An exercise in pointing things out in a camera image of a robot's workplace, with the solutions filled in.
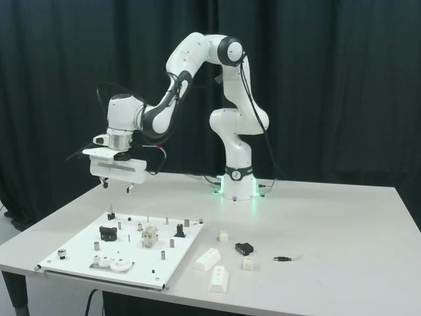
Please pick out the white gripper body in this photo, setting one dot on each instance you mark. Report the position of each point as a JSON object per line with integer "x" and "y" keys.
{"x": 118, "y": 169}

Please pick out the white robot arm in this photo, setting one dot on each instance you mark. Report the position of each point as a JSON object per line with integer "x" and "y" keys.
{"x": 237, "y": 131}

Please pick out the flat white mounting plate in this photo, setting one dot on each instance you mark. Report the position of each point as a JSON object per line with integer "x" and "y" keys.
{"x": 98, "y": 151}

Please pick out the white task board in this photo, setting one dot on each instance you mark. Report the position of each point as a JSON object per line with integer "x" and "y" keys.
{"x": 79, "y": 243}

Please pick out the white small gear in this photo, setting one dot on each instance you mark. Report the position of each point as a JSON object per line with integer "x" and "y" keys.
{"x": 96, "y": 259}

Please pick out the white medium gear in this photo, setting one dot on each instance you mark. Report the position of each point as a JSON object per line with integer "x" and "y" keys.
{"x": 104, "y": 261}

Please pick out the white large gear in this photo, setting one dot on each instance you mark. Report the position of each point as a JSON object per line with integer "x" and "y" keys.
{"x": 120, "y": 265}

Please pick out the small white cube holder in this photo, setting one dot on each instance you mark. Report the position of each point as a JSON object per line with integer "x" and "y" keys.
{"x": 248, "y": 263}
{"x": 223, "y": 235}

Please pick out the long white holder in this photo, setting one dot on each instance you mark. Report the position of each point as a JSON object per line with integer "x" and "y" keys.
{"x": 218, "y": 279}
{"x": 207, "y": 259}

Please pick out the black D-SUB plug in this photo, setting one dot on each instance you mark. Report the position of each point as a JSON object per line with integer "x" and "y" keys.
{"x": 245, "y": 247}

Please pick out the dark table leg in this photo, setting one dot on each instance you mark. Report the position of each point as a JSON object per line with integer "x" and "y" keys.
{"x": 13, "y": 291}

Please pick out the black curtains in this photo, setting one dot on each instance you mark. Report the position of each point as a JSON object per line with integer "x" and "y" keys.
{"x": 329, "y": 82}

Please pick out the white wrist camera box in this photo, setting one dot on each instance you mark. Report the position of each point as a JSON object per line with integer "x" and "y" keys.
{"x": 100, "y": 140}

